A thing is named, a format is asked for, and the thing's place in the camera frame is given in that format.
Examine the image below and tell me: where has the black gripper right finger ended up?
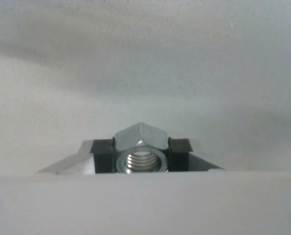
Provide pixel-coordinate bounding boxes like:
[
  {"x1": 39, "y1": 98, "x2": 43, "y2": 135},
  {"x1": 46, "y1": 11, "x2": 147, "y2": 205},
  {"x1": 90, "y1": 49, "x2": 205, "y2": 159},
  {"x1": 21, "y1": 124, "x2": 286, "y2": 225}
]
[{"x1": 166, "y1": 137, "x2": 224, "y2": 173}]

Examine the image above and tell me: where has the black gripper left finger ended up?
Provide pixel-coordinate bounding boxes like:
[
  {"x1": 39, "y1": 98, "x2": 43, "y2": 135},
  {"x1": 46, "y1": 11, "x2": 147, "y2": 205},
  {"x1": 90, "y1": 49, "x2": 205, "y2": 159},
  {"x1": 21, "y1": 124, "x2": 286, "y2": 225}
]
[{"x1": 34, "y1": 138, "x2": 116, "y2": 175}]

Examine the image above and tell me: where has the metal hex bolt nut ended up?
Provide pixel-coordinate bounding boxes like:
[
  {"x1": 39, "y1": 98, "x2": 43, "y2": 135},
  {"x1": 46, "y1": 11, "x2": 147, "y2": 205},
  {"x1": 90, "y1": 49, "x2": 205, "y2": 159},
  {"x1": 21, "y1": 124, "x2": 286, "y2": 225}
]
[{"x1": 113, "y1": 122, "x2": 171, "y2": 174}]

